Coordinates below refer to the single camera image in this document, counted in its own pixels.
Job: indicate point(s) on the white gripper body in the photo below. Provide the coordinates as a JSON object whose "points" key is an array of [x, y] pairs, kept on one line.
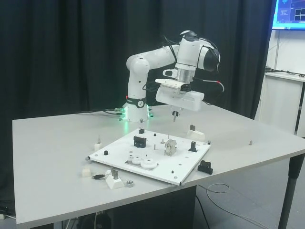
{"points": [[190, 100]]}

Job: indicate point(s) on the metal square peg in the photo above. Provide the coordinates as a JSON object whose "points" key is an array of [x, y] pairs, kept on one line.
{"points": [[175, 118]]}

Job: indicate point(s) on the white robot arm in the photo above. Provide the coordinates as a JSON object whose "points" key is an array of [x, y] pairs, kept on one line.
{"points": [[137, 71]]}

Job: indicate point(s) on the white holder with metal peg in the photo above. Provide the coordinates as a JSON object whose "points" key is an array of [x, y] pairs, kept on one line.
{"points": [[98, 145]]}

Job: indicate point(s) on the thick metal round peg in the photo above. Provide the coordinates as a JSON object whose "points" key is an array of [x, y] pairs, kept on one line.
{"points": [[116, 175]]}

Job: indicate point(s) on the thin metal round peg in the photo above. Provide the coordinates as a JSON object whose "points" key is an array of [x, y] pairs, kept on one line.
{"points": [[111, 172]]}

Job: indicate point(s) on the white multi-peg holder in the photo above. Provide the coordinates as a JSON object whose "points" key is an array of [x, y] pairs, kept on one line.
{"points": [[114, 183]]}

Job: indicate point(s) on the white holder with USB plug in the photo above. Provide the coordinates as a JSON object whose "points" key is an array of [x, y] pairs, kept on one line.
{"points": [[196, 134]]}

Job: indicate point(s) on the white large gear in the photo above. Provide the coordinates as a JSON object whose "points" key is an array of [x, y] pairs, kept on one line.
{"points": [[149, 164]]}

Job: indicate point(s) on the white medium gear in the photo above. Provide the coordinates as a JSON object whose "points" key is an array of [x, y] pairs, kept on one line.
{"points": [[136, 161]]}

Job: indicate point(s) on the black D-SUB plug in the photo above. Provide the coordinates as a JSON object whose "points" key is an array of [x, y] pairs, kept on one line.
{"points": [[205, 168]]}

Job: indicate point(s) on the white small gear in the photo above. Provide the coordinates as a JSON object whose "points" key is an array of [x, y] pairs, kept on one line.
{"points": [[130, 158]]}

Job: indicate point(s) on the white task board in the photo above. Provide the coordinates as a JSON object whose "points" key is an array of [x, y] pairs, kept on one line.
{"points": [[143, 171]]}

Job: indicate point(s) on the metal hex nut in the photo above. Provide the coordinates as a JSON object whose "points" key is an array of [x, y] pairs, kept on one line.
{"points": [[130, 184]]}

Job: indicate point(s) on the white cabinet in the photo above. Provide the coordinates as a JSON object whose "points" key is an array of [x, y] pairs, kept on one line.
{"points": [[281, 102]]}

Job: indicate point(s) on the black box under table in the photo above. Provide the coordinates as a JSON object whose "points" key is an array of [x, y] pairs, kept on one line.
{"points": [[143, 207]]}

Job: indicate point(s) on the small white block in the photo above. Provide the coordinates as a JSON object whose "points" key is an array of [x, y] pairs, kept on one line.
{"points": [[86, 172]]}

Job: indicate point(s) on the black curtain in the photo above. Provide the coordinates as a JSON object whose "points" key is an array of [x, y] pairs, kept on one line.
{"points": [[71, 47]]}

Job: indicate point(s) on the blue screen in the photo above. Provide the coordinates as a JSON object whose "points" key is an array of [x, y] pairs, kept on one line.
{"points": [[289, 14]]}

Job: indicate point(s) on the dark table leg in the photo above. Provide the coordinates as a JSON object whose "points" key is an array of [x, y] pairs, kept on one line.
{"points": [[289, 190]]}

